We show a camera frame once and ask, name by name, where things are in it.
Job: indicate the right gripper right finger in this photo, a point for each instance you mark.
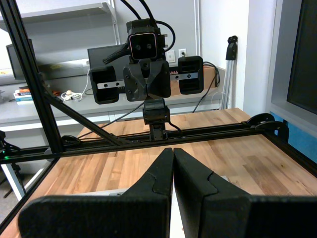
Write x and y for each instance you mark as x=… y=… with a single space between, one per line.
x=235 y=215

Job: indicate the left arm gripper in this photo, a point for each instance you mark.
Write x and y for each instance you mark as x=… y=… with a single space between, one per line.
x=104 y=74

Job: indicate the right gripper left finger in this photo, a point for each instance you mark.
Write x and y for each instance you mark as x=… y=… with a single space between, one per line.
x=99 y=215

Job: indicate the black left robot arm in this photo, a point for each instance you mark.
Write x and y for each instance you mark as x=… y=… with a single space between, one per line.
x=156 y=111

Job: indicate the black computer monitor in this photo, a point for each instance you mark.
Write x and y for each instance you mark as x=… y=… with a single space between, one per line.
x=96 y=54
x=12 y=62

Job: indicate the grey desk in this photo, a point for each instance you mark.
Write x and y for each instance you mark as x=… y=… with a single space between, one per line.
x=74 y=109

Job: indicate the stack of books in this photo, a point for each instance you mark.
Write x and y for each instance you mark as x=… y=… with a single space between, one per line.
x=23 y=95

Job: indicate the white wall outlet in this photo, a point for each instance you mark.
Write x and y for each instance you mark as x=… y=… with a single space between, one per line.
x=170 y=56
x=182 y=52

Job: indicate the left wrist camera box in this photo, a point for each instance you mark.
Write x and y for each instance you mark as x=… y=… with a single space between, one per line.
x=143 y=47

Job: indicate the aluminium post black bracket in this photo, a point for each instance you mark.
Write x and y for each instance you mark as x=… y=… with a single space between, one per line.
x=231 y=74

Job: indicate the grey wall shelf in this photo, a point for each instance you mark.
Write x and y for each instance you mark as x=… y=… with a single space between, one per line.
x=62 y=12

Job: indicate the black aluminium frame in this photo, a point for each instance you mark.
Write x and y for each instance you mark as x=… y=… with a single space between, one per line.
x=29 y=74

